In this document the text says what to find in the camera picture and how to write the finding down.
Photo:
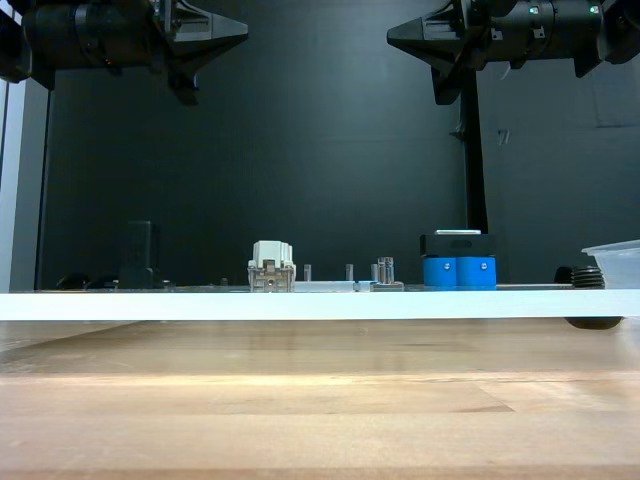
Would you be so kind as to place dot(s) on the blue and black connector socket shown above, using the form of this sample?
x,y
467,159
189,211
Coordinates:
x,y
460,272

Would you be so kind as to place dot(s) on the black knob screw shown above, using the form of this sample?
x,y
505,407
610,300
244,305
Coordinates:
x,y
589,278

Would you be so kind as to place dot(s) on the beige rectangular connector housing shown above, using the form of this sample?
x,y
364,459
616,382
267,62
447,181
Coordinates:
x,y
270,260

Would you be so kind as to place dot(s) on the small silver metal socket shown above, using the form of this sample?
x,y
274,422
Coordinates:
x,y
386,272

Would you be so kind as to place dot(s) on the clear plastic tub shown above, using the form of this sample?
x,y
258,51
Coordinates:
x,y
620,260

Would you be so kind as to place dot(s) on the grey metal partition frame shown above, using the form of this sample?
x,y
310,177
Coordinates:
x,y
20,200

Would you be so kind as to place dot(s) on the black vertical post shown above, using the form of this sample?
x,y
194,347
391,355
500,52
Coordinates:
x,y
475,175

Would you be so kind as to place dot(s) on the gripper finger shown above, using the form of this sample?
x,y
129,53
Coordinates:
x,y
435,54
227,29
200,52
407,31

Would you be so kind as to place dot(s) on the white taskboard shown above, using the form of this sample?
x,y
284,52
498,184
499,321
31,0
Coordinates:
x,y
320,306

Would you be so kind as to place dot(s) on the black rubber board foot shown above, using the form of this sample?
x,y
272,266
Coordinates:
x,y
595,323

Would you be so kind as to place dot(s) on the aluminium block with pins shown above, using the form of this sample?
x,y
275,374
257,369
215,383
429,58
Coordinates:
x,y
325,287

